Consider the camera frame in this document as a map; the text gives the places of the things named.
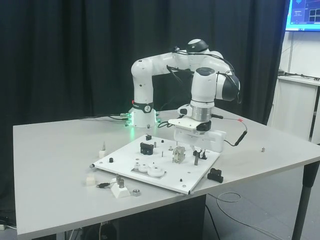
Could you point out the white multi peg holder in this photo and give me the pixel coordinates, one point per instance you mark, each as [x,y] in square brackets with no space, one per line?
[120,193]

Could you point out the black curtain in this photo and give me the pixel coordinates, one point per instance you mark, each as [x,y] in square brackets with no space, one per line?
[75,50]

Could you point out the beige waterproof plug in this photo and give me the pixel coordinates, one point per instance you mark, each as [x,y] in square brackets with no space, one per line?
[179,156]

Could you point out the white mounting plate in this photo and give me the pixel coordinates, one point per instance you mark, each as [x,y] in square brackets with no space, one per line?
[183,123]

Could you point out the grey pointed bolt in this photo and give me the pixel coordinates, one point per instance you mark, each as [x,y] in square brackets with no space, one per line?
[103,145]

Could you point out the metal square peg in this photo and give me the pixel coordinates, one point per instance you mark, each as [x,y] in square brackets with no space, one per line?
[196,161]

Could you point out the black cabinet under table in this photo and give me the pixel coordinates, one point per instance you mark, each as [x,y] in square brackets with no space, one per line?
[150,220]

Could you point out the small white holder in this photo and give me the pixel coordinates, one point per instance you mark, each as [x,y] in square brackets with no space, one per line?
[103,153]

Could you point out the white small gear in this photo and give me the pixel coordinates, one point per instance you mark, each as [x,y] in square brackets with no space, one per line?
[137,165]

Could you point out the white large gear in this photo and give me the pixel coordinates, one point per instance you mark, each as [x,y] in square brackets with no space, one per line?
[156,171]

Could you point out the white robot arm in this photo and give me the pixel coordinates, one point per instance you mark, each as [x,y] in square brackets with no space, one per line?
[142,82]

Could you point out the white task board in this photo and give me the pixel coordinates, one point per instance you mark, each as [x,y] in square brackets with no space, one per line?
[160,182]

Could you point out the white medium gear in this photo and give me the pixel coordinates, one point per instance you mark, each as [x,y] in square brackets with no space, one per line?
[143,168]

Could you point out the dark table leg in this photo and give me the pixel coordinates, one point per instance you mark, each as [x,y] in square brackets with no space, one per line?
[303,200]

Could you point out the small metal BNC plug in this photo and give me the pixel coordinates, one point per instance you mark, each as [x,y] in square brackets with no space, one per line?
[262,149]

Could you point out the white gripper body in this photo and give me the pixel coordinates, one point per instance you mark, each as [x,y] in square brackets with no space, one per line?
[213,140]

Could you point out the white cabinet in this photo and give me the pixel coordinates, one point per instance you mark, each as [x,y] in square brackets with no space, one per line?
[295,110]

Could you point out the small white block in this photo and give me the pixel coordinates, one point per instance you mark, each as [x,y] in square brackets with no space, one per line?
[90,181]

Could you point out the metal hex nut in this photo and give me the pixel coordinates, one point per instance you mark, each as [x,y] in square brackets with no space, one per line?
[136,193]

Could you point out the blue screen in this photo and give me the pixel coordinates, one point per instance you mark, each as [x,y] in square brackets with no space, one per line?
[303,15]

